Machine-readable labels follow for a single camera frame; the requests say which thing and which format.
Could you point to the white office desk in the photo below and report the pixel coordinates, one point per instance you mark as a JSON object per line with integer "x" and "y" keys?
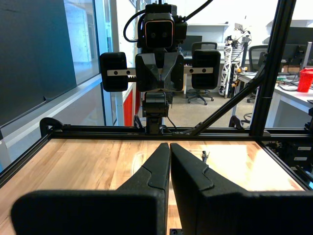
{"x": 288, "y": 98}

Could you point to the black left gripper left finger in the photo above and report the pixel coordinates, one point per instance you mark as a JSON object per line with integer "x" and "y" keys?
{"x": 97, "y": 213}

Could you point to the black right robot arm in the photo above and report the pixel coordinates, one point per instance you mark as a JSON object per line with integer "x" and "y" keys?
{"x": 155, "y": 107}

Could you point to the red panel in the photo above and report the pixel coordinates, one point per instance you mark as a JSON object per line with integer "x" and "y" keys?
{"x": 128, "y": 107}

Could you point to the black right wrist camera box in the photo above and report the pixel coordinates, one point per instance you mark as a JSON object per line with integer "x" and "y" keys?
{"x": 159, "y": 34}

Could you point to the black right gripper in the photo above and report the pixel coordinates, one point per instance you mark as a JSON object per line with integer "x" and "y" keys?
{"x": 113, "y": 73}

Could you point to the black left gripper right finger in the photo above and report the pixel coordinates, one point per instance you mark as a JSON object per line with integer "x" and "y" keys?
{"x": 244, "y": 213}

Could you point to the black aluminium table frame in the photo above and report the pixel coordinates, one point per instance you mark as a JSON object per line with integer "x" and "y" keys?
{"x": 97, "y": 131}

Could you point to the black computer monitor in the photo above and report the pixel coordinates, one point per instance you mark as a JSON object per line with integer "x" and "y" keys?
{"x": 193, "y": 41}

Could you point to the white lattice robot stand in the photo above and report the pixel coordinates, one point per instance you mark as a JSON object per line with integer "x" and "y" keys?
{"x": 227, "y": 61}

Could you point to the red plastic container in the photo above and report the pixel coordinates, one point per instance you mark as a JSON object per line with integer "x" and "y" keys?
{"x": 305, "y": 80}

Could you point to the black mesh office chair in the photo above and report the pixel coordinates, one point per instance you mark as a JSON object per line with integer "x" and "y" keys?
{"x": 256, "y": 56}

